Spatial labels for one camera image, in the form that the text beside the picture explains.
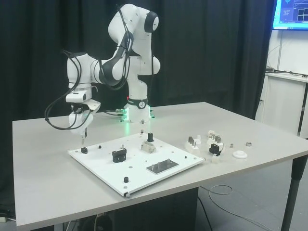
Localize black table leg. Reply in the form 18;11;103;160
280;157;304;231

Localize black curtain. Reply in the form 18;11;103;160
0;0;274;127

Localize white round peg holder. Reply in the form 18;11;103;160
184;135;202;153

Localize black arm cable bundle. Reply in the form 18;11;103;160
95;3;135;90

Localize white task board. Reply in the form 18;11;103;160
68;131;205;199

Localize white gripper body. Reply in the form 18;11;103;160
68;111;94;138

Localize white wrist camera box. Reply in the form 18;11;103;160
65;90;88;103

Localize black looping camera cable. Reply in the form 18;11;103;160
44;49;84;130

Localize white cabinet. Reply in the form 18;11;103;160
255;71;308;140

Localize white flat mounting plate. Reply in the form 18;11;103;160
84;99;102;114

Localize black base cables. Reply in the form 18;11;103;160
103;108;127;118

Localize black D-SUB plug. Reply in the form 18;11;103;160
208;143;221;156

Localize blue screen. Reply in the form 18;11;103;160
271;0;308;31

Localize black cable tangle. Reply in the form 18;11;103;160
264;67;308;79

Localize white large gear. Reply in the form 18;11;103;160
232;150;248;160

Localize grey floor cable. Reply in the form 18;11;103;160
207;184;288;223

